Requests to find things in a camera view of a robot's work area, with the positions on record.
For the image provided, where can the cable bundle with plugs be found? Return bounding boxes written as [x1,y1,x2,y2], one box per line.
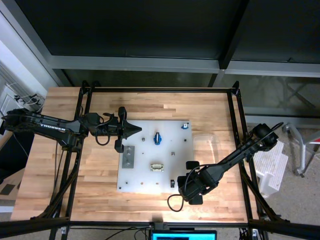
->
[8,83,45,111]

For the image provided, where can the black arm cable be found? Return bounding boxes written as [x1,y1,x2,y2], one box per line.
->
[166,168,201,213]
[94,134,111,147]

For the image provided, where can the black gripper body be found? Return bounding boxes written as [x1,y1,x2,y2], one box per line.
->
[109,106,129,154]
[186,161,205,205]

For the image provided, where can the clear plastic tub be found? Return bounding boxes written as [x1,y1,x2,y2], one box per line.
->
[192,134,222,165]

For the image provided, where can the black floor cables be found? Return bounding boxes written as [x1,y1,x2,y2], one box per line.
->
[133,226,151,240]

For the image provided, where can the black upright post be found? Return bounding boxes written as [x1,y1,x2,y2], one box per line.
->
[208,0,251,88]

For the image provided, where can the cardboard box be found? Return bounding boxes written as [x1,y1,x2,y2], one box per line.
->
[0,167,26,202]

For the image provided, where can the grey metal plate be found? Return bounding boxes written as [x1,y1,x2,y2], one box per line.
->
[121,145,136,169]

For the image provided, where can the black metal frame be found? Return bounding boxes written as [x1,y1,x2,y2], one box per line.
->
[0,79,320,240]

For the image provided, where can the laptop with blue screen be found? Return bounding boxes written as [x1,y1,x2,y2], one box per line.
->
[149,229,218,240]

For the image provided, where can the blue connector mount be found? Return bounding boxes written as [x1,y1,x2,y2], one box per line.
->
[151,131,164,146]

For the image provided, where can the black box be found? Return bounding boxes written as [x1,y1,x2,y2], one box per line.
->
[0,129,35,185]

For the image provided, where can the white taskboard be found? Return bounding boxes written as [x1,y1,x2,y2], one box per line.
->
[116,119,194,193]

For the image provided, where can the grey metal partition frame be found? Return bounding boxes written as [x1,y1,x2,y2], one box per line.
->
[0,0,320,87]

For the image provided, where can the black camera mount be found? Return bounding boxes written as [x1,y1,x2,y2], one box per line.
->
[152,216,167,231]

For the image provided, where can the chair with silver legs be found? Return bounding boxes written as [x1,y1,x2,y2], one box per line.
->
[282,122,320,178]

